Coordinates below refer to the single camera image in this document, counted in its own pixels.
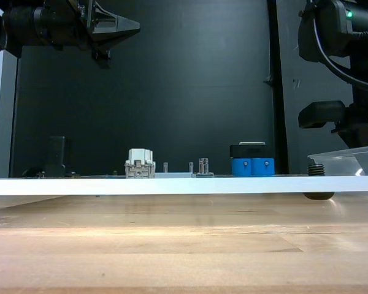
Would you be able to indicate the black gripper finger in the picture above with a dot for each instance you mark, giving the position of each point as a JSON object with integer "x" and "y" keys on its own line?
{"x": 107, "y": 41}
{"x": 360, "y": 136}
{"x": 122, "y": 25}

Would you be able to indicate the clear plastic tub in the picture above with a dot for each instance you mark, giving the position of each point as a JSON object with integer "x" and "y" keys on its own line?
{"x": 340, "y": 162}

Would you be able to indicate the black threaded stud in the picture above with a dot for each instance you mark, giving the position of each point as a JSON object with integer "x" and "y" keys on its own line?
{"x": 316, "y": 170}

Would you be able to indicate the black round foot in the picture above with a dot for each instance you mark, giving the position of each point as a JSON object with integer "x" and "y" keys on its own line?
{"x": 318, "y": 196}

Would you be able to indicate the blue and black connector block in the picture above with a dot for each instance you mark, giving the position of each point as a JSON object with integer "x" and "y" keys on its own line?
{"x": 253, "y": 167}

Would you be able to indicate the black socket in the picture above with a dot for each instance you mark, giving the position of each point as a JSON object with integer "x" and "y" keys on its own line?
{"x": 59, "y": 153}

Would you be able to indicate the grey connector housing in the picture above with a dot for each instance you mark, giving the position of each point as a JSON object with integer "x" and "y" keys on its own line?
{"x": 139, "y": 162}

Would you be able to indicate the thick silver stud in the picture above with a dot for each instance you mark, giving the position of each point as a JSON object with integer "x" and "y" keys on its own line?
{"x": 203, "y": 167}

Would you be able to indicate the thin silver stud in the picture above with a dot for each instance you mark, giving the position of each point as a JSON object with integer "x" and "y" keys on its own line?
{"x": 190, "y": 168}
{"x": 165, "y": 168}

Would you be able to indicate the white board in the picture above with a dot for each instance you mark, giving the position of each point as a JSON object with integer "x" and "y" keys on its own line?
{"x": 171, "y": 185}

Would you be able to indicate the black window post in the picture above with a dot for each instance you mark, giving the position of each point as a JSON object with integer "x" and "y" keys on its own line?
{"x": 279, "y": 122}

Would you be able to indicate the grey window frame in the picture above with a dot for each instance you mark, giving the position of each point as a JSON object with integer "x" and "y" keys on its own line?
{"x": 0, "y": 122}

